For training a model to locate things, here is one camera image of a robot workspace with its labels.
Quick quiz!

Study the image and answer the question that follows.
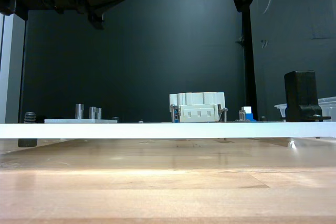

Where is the beige connector housing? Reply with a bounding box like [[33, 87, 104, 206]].
[[169, 91, 229, 124]]

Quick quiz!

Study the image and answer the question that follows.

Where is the white task board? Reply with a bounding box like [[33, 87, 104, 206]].
[[0, 123, 336, 140]]

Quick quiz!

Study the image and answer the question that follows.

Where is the clear plastic tub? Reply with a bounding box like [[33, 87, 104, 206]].
[[274, 97, 336, 123]]

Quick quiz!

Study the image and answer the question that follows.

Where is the black aluminium frame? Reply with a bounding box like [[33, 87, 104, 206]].
[[234, 11, 259, 123]]

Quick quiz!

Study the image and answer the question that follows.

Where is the black clamp block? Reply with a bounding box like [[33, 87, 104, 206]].
[[284, 69, 332, 123]]

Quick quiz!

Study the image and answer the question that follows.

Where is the small blue white socket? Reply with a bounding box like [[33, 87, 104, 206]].
[[241, 105, 256, 122]]

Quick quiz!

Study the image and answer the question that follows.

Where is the grey metal fixture plate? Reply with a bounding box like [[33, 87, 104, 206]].
[[44, 119, 118, 124]]

